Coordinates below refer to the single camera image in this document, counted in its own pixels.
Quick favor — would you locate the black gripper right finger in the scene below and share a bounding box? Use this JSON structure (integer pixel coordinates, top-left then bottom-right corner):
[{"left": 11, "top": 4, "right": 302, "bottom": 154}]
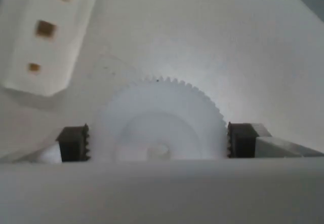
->
[{"left": 226, "top": 121, "right": 324, "bottom": 159}]

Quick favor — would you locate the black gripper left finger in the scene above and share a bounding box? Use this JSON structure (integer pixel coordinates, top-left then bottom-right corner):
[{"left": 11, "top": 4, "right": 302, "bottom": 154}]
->
[{"left": 0, "top": 123, "right": 92, "bottom": 163}]

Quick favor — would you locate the white large gear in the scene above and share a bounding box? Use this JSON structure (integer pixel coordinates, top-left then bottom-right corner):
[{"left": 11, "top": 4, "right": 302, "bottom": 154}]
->
[{"left": 94, "top": 75, "right": 228, "bottom": 162}]

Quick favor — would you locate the white holder with square holes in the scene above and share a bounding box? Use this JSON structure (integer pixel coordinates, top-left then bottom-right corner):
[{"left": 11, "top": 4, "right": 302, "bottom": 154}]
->
[{"left": 0, "top": 0, "right": 102, "bottom": 99}]

